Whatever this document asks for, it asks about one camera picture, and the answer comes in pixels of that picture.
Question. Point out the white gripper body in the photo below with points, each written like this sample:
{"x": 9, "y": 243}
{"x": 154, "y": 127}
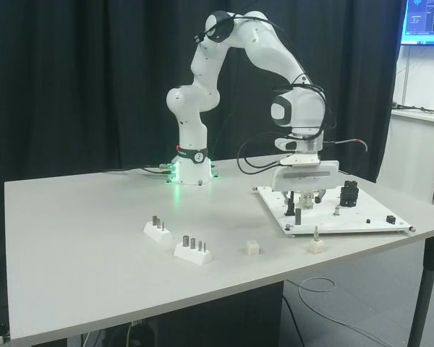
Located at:
{"x": 305, "y": 175}

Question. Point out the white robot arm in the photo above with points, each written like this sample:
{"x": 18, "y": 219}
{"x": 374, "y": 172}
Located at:
{"x": 271, "y": 61}

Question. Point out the medium metal square peg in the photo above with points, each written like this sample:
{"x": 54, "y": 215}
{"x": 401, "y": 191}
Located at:
{"x": 193, "y": 244}

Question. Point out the white peg holder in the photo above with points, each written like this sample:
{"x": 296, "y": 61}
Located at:
{"x": 193, "y": 256}
{"x": 155, "y": 234}

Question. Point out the large metal square peg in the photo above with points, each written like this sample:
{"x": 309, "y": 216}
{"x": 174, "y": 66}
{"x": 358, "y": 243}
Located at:
{"x": 186, "y": 242}

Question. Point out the large metal round peg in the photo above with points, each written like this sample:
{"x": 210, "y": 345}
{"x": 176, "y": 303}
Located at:
{"x": 155, "y": 221}

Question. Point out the metal BNC plug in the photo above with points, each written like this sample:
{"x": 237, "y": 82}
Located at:
{"x": 336, "y": 210}

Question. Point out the black D-SUB plug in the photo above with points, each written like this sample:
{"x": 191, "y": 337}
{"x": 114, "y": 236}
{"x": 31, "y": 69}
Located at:
{"x": 348, "y": 195}

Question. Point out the metal bolt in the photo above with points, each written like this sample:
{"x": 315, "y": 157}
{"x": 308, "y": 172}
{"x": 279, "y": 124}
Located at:
{"x": 315, "y": 233}

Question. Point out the white task board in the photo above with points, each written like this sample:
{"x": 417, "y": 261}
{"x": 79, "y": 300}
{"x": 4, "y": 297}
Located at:
{"x": 347, "y": 220}

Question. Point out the white bolt holder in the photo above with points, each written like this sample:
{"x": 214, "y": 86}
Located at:
{"x": 315, "y": 246}

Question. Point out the small white cube holder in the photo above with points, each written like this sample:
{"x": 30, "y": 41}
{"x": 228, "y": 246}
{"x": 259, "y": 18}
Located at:
{"x": 253, "y": 248}

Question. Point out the small black plug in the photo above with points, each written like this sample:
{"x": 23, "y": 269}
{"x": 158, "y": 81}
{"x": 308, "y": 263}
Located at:
{"x": 391, "y": 219}

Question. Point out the white cabinet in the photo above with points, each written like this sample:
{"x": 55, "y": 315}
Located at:
{"x": 412, "y": 155}

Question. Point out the black table leg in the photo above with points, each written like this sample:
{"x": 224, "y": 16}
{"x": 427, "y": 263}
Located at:
{"x": 421, "y": 296}

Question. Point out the blue screen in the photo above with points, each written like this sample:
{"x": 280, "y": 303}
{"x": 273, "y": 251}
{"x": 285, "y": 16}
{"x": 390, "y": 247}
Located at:
{"x": 425, "y": 21}

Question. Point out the black curtain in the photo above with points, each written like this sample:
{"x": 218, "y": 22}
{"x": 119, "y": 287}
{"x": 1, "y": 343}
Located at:
{"x": 76, "y": 90}

